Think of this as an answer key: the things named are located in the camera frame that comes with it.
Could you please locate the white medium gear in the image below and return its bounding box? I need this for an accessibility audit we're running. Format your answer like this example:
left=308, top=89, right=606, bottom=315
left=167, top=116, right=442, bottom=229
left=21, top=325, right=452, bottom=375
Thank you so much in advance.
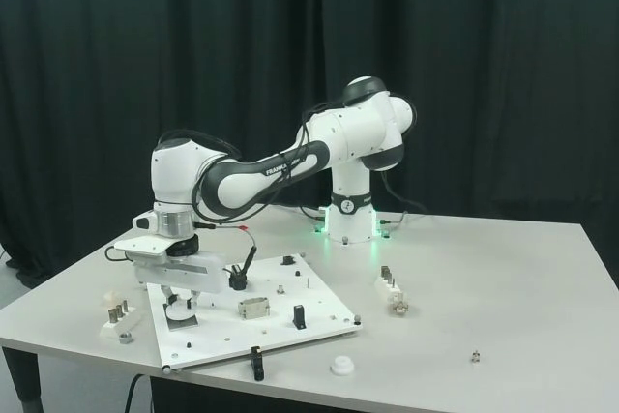
left=329, top=355, right=354, bottom=377

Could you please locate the black cable under table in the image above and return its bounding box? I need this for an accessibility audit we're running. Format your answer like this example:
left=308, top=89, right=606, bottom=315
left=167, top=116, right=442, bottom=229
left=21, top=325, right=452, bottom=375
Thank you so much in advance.
left=125, top=372, right=147, bottom=413

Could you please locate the white task board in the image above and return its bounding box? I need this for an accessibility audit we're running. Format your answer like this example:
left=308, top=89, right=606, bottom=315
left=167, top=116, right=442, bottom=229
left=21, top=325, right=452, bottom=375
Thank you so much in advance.
left=146, top=252, right=363, bottom=371

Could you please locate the black curtain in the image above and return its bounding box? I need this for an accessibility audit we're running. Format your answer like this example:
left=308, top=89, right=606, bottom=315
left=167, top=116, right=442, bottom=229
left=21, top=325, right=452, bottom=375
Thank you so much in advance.
left=0, top=0, right=619, bottom=272

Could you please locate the white peg holder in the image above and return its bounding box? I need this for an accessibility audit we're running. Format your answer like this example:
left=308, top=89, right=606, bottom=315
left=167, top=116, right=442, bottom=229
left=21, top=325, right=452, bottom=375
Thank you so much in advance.
left=375, top=277, right=408, bottom=310
left=99, top=304, right=143, bottom=342

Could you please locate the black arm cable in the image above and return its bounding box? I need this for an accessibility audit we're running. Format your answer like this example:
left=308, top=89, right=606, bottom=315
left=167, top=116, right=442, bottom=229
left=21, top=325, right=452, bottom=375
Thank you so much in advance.
left=157, top=99, right=349, bottom=228

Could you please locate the white large gear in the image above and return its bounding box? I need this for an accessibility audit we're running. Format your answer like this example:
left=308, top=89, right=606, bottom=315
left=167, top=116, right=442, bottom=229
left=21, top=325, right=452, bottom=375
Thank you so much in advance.
left=162, top=292, right=195, bottom=323

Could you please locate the thin black rod red tag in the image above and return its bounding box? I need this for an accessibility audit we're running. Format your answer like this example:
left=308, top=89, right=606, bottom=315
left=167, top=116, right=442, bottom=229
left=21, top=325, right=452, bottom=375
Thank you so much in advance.
left=195, top=221, right=258, bottom=273

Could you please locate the black plug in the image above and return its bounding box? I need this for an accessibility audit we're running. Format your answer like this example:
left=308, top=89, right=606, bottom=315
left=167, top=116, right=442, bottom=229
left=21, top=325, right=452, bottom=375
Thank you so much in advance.
left=250, top=345, right=267, bottom=381

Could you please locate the flat white wrist plate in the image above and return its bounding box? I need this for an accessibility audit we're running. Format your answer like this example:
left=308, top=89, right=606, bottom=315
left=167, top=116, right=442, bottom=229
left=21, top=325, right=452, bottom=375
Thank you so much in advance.
left=113, top=236, right=178, bottom=265

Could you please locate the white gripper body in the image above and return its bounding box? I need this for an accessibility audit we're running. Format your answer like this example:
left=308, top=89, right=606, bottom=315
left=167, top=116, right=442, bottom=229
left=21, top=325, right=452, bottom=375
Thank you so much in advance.
left=133, top=251, right=229, bottom=295

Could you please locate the dark table leg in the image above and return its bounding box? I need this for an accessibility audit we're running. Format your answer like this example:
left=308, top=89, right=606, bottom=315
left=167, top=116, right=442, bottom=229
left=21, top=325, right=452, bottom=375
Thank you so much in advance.
left=1, top=345, right=41, bottom=413

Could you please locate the silver wrist ring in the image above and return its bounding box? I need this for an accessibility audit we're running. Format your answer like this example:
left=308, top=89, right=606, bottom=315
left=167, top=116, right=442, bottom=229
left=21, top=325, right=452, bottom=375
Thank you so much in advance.
left=154, top=209, right=196, bottom=240

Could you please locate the black base cable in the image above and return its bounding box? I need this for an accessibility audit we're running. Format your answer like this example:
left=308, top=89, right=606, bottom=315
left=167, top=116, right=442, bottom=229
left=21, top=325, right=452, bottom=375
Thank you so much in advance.
left=379, top=168, right=432, bottom=217

